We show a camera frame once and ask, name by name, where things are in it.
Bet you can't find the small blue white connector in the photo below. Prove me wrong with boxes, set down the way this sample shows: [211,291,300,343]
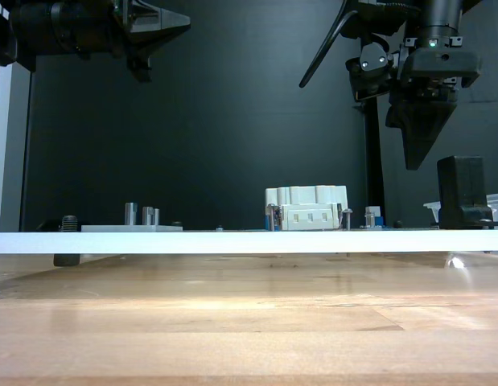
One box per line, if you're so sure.
[365,205,385,228]

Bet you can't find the beige connector hub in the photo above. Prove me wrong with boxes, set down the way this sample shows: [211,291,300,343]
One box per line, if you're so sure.
[264,184,353,232]

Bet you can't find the black socket housing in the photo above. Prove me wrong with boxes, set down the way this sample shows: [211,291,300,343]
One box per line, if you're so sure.
[436,155,495,230]

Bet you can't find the clear plastic tub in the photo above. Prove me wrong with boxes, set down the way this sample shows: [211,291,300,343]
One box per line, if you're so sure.
[423,192,498,294]

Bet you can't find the grey metal block with pins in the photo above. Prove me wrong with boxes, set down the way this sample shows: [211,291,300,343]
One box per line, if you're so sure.
[81,203,184,233]

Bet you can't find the white mounting board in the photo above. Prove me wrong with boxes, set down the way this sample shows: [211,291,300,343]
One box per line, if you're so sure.
[0,229,498,255]

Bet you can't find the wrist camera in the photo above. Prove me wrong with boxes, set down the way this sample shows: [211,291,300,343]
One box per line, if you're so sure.
[344,42,397,102]

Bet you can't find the black metal frame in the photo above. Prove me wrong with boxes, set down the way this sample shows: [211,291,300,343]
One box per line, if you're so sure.
[352,99,385,228]

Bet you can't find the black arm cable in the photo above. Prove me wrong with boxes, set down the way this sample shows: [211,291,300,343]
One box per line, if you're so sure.
[298,0,359,88]

